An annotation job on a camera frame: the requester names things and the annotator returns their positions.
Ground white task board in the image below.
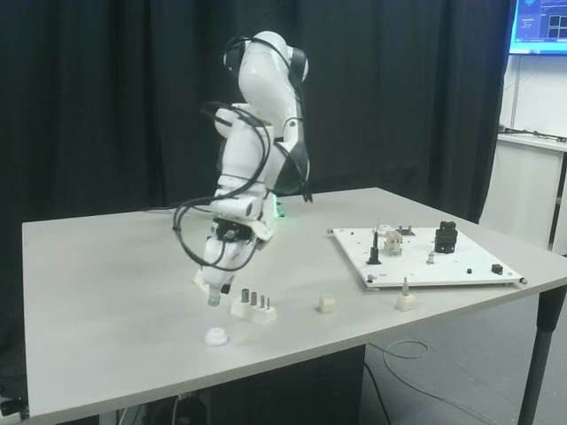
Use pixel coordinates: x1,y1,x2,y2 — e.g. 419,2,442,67
326,224,529,294

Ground dark table leg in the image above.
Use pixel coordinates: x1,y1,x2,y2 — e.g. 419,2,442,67
515,285,564,425

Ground cables on cabinet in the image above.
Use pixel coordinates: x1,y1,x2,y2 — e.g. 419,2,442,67
497,125,567,143

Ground black curtains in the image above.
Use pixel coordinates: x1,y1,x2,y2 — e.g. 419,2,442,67
0,0,511,399

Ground white medium gear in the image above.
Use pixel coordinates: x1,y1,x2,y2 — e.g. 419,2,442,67
204,325,230,346

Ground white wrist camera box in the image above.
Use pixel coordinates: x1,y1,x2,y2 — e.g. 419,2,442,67
246,218,273,243

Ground grey floor cable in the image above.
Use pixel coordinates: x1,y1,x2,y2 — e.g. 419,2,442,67
382,339,524,413

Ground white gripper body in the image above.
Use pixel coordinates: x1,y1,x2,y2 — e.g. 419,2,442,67
200,235,260,297

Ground white round peg holder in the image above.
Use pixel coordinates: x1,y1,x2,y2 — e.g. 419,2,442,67
229,299,281,327

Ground white cabinet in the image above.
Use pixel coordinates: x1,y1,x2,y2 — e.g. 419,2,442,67
479,131,567,257

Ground cream bolt holder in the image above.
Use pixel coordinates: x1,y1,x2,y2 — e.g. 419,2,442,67
394,294,420,313

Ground blue screen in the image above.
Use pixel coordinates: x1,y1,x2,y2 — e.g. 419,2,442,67
508,0,567,57

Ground black D-SUB plug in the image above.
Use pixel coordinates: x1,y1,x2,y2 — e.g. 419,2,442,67
433,219,458,255

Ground black floor cable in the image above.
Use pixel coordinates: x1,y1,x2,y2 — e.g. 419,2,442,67
362,361,400,425

